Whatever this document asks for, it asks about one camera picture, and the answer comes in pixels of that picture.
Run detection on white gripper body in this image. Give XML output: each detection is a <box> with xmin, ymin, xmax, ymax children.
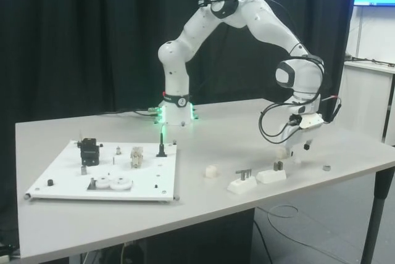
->
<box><xmin>283</xmin><ymin>126</ymin><xmax>313</xmax><ymax>154</ymax></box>

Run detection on white large gear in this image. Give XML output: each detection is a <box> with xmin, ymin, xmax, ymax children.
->
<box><xmin>110</xmin><ymin>176</ymin><xmax>133</xmax><ymax>191</ymax></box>

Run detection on white square peg holder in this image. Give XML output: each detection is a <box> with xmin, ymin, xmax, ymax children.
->
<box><xmin>256</xmin><ymin>168</ymin><xmax>287</xmax><ymax>184</ymax></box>

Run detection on white round peg holder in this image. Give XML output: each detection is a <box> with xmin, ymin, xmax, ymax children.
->
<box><xmin>227</xmin><ymin>176</ymin><xmax>257</xmax><ymax>194</ymax></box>

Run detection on white cabinet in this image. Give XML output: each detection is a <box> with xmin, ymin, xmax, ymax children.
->
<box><xmin>328</xmin><ymin>60</ymin><xmax>395</xmax><ymax>146</ymax></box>

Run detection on dark grey table leg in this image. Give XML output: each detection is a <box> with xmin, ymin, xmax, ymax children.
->
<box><xmin>360</xmin><ymin>165</ymin><xmax>388</xmax><ymax>264</ymax></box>

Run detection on black items on cabinet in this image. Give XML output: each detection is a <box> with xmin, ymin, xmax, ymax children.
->
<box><xmin>344</xmin><ymin>56</ymin><xmax>395</xmax><ymax>68</ymax></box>

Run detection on beige metal connector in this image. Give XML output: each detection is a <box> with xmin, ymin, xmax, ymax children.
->
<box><xmin>129</xmin><ymin>145</ymin><xmax>146</xmax><ymax>168</ymax></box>

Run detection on black connector block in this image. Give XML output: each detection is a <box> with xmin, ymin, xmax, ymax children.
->
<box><xmin>77</xmin><ymin>136</ymin><xmax>104</xmax><ymax>167</ymax></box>

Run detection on white task board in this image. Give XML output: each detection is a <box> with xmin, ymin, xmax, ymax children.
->
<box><xmin>23</xmin><ymin>139</ymin><xmax>181</xmax><ymax>205</ymax></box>

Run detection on black curtain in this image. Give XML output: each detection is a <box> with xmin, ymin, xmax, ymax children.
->
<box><xmin>0</xmin><ymin>0</ymin><xmax>360</xmax><ymax>246</ymax></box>

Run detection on white power strip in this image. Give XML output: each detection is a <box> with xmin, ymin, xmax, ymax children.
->
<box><xmin>0</xmin><ymin>245</ymin><xmax>20</xmax><ymax>262</ymax></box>

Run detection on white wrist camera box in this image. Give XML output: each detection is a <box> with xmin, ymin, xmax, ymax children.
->
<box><xmin>288</xmin><ymin>103</ymin><xmax>322</xmax><ymax>116</ymax></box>

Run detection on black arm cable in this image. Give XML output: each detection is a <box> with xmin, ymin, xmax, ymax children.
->
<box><xmin>197</xmin><ymin>0</ymin><xmax>326</xmax><ymax>145</ymax></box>
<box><xmin>199</xmin><ymin>0</ymin><xmax>325</xmax><ymax>141</ymax></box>

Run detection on thin black rod on wire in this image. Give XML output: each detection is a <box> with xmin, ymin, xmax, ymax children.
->
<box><xmin>320</xmin><ymin>94</ymin><xmax>343</xmax><ymax>123</ymax></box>

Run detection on grey floor cable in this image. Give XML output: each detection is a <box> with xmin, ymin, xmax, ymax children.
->
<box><xmin>267</xmin><ymin>204</ymin><xmax>368</xmax><ymax>260</ymax></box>

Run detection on black floor cable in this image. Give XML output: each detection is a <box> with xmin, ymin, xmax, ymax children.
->
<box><xmin>252</xmin><ymin>219</ymin><xmax>270</xmax><ymax>264</ymax></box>

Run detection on black upright plug with cable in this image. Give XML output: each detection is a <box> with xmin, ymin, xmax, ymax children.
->
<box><xmin>156</xmin><ymin>123</ymin><xmax>168</xmax><ymax>157</ymax></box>

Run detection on black base cables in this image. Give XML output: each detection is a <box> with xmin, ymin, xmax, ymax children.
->
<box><xmin>104</xmin><ymin>107</ymin><xmax>164</xmax><ymax>120</ymax></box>

